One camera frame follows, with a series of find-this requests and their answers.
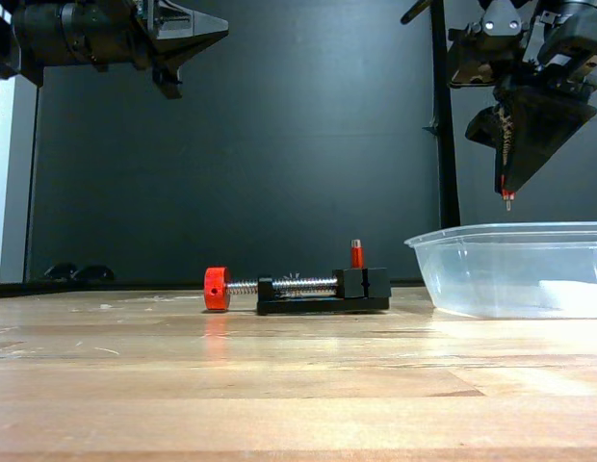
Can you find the red RCA connector plug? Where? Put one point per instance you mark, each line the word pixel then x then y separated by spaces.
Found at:
pixel 508 196

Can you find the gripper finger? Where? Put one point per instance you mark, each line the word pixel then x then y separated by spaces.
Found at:
pixel 192 48
pixel 484 130
pixel 207 24
pixel 544 130

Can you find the clear plastic tub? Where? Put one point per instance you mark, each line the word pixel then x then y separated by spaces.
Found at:
pixel 496 269

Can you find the red RCA receptacle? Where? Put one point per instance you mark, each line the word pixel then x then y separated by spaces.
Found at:
pixel 357 255

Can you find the black vise with red knob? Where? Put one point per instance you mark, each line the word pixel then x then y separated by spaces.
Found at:
pixel 327 300

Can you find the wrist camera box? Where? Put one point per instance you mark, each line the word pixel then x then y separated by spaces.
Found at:
pixel 500 20

